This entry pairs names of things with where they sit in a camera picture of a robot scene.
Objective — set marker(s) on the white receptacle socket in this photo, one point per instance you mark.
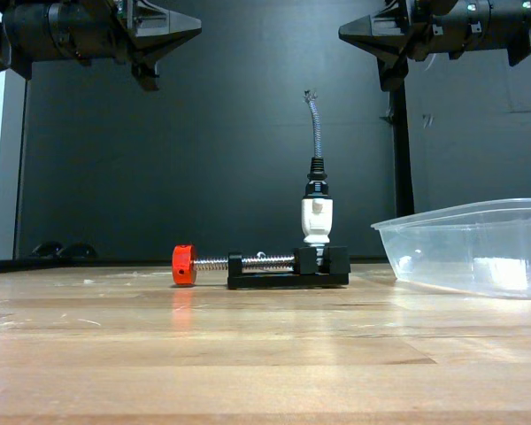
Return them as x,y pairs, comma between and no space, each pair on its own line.
316,219

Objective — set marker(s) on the clear plastic tub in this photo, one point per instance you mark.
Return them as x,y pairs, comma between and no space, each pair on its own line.
433,257

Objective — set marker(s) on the black vise with red knob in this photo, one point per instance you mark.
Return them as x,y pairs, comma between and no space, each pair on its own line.
287,270

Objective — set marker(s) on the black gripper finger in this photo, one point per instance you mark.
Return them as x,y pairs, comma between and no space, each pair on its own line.
391,51
152,45
367,28
181,22

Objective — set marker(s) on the black table frame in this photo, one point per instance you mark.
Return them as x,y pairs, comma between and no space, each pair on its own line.
93,264

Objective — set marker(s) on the black wall post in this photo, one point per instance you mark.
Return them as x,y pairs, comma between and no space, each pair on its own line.
402,155

